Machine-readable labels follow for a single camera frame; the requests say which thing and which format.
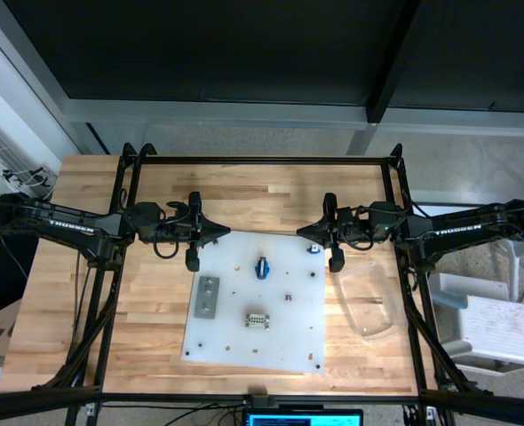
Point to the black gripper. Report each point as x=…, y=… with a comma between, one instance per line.
x=336, y=259
x=194, y=257

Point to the grey HAN10-E connector insert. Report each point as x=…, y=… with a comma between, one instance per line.
x=258, y=319

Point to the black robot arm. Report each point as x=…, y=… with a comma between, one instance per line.
x=66, y=224
x=457, y=231

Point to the blue and white plug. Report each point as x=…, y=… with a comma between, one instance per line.
x=313, y=249

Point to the blue clamp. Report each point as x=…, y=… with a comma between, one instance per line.
x=262, y=270

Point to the small metal socket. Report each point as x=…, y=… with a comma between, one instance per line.
x=288, y=297

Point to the grey metal plate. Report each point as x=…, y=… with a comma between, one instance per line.
x=200, y=310

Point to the clear plastic tub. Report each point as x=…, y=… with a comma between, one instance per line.
x=368, y=302

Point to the white plastic board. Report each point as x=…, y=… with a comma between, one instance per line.
x=244, y=337

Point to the laptop screen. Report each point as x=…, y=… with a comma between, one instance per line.
x=302, y=419

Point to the white step stool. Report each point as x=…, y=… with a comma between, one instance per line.
x=502, y=328

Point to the black metal frame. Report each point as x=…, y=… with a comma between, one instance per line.
x=262, y=160

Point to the table-level camera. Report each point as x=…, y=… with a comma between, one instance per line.
x=258, y=395

